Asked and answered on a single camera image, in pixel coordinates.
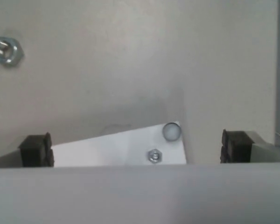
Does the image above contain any metal hex nut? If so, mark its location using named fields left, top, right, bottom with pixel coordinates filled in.
left=0, top=36, right=25, bottom=67

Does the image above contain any white task board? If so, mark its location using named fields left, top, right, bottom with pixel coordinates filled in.
left=51, top=120, right=187, bottom=168

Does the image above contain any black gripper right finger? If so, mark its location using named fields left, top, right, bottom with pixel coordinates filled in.
left=220, top=128, right=280, bottom=164

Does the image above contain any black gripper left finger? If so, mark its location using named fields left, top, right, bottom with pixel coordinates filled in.
left=0, top=132, right=56, bottom=168

